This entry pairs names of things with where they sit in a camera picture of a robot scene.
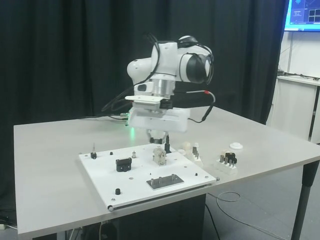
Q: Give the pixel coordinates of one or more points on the white cabinet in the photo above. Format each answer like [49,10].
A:
[295,107]

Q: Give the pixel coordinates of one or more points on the metal round peg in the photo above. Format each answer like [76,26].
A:
[222,159]

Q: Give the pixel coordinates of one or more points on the white power strip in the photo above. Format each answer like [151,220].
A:
[2,226]

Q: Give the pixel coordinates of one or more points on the metal square peg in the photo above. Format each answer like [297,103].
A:
[194,151]

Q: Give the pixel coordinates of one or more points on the tall black plug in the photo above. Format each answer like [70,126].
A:
[168,147]

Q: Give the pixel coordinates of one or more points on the black D-SUB plug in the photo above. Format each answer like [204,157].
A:
[231,156]

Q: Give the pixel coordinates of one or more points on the flat white mounting plate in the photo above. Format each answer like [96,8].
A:
[145,98]

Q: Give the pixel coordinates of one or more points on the blue screen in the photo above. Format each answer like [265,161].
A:
[305,15]

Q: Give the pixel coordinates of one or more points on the white medium gear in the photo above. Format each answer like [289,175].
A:
[181,151]

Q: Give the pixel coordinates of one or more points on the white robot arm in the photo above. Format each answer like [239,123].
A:
[167,57]

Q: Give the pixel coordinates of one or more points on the black curtain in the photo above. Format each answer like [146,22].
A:
[62,50]

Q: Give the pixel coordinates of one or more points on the white large gear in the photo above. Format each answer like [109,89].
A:
[236,146]

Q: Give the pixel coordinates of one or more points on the black box under table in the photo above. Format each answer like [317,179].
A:
[162,220]

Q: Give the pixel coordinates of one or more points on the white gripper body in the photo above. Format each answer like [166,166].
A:
[175,122]

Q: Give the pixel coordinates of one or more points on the black plug with thin pin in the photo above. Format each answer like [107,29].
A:
[93,155]

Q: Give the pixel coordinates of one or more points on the dark table leg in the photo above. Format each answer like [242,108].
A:
[306,185]

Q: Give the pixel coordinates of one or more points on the small ivory block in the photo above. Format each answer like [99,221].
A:
[186,145]
[222,152]

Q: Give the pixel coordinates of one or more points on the white task board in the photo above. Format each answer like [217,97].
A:
[140,175]

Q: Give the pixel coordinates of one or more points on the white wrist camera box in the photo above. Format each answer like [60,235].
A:
[142,87]

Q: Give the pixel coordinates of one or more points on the white peg holder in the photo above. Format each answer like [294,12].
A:
[225,170]
[197,161]

